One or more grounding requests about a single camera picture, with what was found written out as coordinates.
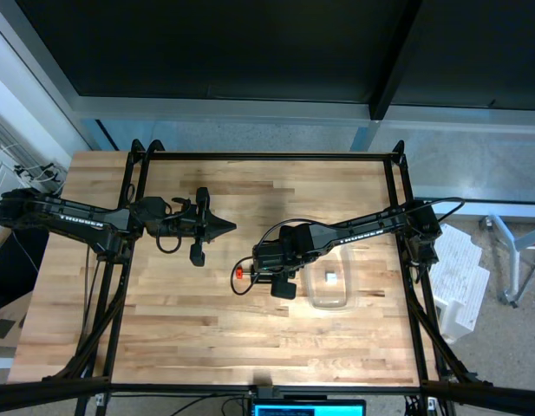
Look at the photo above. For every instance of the small white block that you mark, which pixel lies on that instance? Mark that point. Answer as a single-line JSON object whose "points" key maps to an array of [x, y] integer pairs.
{"points": [[331, 276]]}

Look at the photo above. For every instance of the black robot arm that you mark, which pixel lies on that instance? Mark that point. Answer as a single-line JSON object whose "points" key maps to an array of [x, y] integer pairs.
{"points": [[76, 219], [362, 232]]}

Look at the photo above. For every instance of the black table-level camera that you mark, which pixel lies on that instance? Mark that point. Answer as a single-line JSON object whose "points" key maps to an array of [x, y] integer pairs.
{"points": [[263, 392]]}

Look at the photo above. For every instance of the blue laptop screen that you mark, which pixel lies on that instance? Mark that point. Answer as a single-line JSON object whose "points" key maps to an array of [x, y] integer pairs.
{"points": [[306, 409]]}

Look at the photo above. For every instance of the aluminium window frame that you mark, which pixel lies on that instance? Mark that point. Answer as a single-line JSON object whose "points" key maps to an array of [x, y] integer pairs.
{"points": [[249, 107]]}

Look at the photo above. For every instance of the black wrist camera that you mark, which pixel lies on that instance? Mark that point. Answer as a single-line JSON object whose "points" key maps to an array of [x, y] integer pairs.
{"points": [[269, 258]]}

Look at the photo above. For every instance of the black storage box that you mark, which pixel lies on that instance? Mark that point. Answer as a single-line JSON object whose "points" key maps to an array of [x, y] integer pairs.
{"points": [[11, 268]]}

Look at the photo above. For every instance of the white styrofoam packaging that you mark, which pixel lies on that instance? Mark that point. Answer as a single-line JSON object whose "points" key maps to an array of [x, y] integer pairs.
{"points": [[458, 277]]}

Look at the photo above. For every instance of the black vertical pillar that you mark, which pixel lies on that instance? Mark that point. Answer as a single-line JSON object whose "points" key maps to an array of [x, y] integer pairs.
{"points": [[393, 65]]}

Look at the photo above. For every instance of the black aluminium frame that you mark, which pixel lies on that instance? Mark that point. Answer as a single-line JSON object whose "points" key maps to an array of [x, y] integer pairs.
{"points": [[41, 392]]}

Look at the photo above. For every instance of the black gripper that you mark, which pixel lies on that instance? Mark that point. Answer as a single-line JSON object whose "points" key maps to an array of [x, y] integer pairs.
{"points": [[193, 225], [284, 289]]}

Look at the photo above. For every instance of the clear plastic tub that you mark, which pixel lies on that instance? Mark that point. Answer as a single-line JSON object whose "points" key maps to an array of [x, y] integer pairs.
{"points": [[332, 301]]}

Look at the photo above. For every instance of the grey metal stand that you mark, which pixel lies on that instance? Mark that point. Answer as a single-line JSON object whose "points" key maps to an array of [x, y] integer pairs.
{"points": [[514, 277]]}

